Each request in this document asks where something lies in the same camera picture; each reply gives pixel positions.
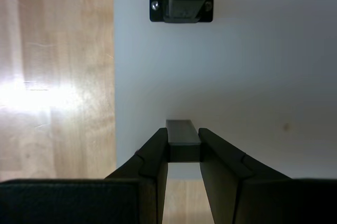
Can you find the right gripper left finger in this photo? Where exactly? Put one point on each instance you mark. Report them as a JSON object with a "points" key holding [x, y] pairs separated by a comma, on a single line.
{"points": [[152, 171]]}

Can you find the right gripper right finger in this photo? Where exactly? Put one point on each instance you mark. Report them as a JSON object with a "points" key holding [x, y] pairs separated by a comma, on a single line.
{"points": [[221, 176]]}

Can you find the dark grey square bar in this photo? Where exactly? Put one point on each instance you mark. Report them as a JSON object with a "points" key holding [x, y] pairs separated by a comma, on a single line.
{"points": [[183, 153]]}

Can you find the white task board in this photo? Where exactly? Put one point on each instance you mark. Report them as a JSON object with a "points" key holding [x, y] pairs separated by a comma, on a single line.
{"points": [[223, 76]]}

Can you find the clamp mounting screw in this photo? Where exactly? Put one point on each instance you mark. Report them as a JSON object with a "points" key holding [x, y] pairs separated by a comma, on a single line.
{"points": [[208, 5], [154, 5]]}

